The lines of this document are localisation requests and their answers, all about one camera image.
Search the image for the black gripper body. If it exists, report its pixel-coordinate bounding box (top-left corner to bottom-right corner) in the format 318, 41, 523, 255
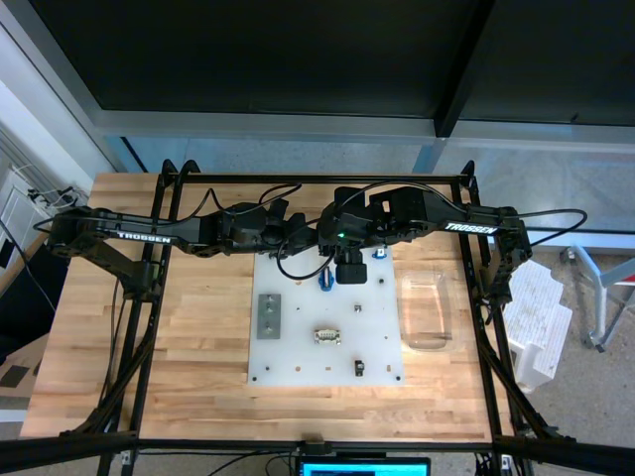
265, 197, 300, 260
317, 197, 381, 262

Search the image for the grey metal plate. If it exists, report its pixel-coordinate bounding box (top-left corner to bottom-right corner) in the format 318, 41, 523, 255
256, 292, 284, 341

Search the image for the white board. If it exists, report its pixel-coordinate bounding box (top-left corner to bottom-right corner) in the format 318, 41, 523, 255
246, 245, 408, 387

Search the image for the clear plastic tub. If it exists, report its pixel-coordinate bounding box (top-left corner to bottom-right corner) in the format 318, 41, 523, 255
398, 270, 458, 354

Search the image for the white foam block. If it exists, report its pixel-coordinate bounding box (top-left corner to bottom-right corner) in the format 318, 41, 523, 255
499, 260, 575, 394

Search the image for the screen with blue edge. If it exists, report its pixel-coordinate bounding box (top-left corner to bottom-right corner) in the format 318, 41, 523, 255
296, 456, 432, 476

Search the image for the white cabinet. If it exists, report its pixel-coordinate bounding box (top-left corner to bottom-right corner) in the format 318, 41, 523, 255
0, 163, 49, 239

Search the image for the grey metal cart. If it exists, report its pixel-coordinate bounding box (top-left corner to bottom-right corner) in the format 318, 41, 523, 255
560, 242, 635, 354

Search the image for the black cable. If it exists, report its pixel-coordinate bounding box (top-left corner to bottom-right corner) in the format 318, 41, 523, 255
202, 181, 305, 222
336, 180, 470, 219
275, 236, 336, 283
515, 207, 589, 248

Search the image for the black aluminium frame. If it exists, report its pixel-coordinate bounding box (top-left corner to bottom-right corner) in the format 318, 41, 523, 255
0, 158, 635, 476

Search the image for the black wall post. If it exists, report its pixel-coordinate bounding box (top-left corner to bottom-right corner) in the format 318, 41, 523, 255
434, 0, 497, 140

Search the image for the small black table camera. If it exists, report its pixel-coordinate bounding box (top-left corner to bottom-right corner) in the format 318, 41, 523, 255
301, 434, 329, 456

